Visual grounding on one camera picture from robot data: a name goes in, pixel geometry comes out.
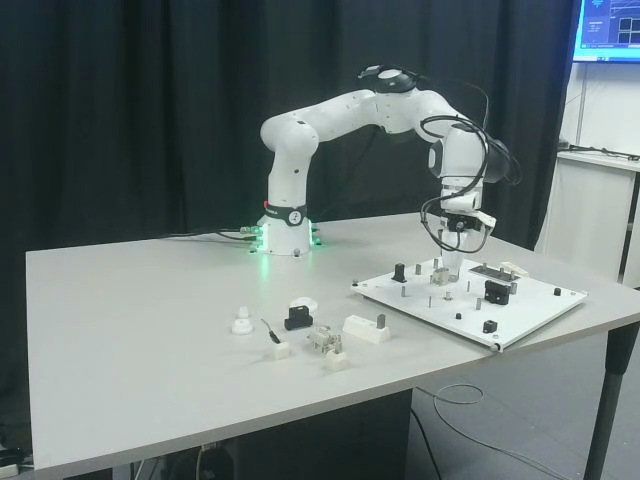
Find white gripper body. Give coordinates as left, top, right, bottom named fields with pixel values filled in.
left=438, top=227, right=489, bottom=267

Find white task board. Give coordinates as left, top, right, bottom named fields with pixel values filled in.
left=349, top=255, right=589, bottom=354

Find long white holder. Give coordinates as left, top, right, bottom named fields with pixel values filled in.
left=341, top=313, right=392, bottom=344

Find white cabinet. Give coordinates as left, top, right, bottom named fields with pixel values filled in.
left=541, top=148, right=640, bottom=290

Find black D-SUB plug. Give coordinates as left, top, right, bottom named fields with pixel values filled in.
left=283, top=305, right=314, bottom=332

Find dark table leg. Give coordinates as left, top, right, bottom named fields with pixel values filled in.
left=583, top=327, right=632, bottom=480

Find black box under table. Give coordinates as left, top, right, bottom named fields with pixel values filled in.
left=210, top=387, right=417, bottom=480

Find blue screen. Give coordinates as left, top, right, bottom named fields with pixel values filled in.
left=571, top=0, right=640, bottom=64

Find black curtain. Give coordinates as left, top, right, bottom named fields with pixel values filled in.
left=0, top=0, right=584, bottom=454

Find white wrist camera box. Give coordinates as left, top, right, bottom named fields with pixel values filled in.
left=441, top=193, right=484, bottom=213

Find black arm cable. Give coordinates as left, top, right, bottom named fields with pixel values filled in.
left=418, top=74, right=522, bottom=251

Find grey floor cable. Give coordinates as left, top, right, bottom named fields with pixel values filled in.
left=431, top=383, right=592, bottom=472

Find black USB plug with cable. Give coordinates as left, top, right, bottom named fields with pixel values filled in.
left=260, top=318, right=284, bottom=346

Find black base cables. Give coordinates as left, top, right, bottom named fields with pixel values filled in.
left=164, top=226, right=262, bottom=242

